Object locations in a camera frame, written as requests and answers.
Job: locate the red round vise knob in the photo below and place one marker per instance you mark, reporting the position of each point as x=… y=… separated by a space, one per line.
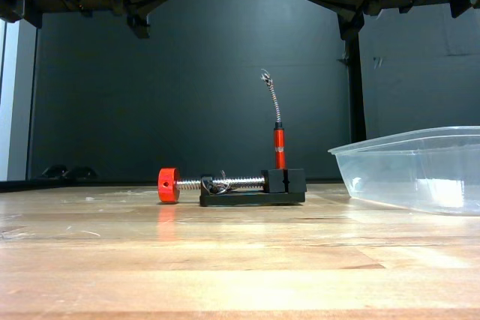
x=168 y=194

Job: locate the black frame post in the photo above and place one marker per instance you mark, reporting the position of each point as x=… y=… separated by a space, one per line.
x=356 y=110

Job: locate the black frame bottom rail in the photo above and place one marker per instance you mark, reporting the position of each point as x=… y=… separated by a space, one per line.
x=75 y=186

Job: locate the clear plastic tub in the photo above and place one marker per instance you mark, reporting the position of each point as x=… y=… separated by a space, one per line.
x=375 y=170

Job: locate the black rounded object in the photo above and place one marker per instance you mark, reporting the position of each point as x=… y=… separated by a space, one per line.
x=54 y=171
x=80 y=173

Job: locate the black vise clamp frame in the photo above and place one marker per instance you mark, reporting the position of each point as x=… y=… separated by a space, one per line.
x=288 y=185

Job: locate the silver threaded vise screw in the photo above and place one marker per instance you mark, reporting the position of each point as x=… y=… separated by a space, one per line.
x=243 y=181

